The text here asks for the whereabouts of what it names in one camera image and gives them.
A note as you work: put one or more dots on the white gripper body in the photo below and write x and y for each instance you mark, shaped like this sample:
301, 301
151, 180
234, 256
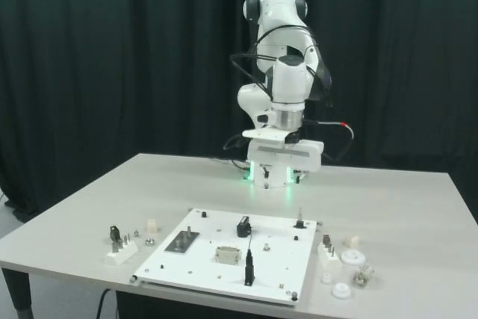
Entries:
284, 154

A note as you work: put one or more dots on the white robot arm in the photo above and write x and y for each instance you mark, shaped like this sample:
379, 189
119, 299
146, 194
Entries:
287, 80

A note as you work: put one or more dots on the black Ethernet plug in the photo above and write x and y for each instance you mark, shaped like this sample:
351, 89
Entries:
243, 228

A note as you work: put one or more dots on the large metal square peg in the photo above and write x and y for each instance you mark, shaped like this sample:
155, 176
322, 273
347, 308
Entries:
116, 247
327, 240

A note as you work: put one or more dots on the white task board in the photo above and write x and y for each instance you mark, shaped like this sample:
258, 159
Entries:
224, 233

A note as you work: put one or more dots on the cream round plastic part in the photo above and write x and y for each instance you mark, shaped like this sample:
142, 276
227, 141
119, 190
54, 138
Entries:
352, 240
151, 225

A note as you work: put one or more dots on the white peg holder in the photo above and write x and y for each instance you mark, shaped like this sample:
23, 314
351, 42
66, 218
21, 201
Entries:
119, 258
330, 261

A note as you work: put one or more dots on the white large gear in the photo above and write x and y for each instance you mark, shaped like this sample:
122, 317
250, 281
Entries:
353, 257

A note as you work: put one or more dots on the black USB plug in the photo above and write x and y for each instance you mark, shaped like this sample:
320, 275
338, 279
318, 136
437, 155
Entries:
249, 270

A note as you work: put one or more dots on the white medium gear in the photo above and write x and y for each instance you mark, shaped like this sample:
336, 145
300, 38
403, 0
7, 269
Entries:
341, 290

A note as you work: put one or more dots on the metal BNC plug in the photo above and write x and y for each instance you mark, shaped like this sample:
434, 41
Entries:
149, 241

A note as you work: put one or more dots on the black D-SUB plug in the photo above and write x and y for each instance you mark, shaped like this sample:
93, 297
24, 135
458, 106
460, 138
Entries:
114, 235

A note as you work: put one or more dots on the black curtain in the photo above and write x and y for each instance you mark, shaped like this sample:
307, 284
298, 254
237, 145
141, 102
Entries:
112, 72

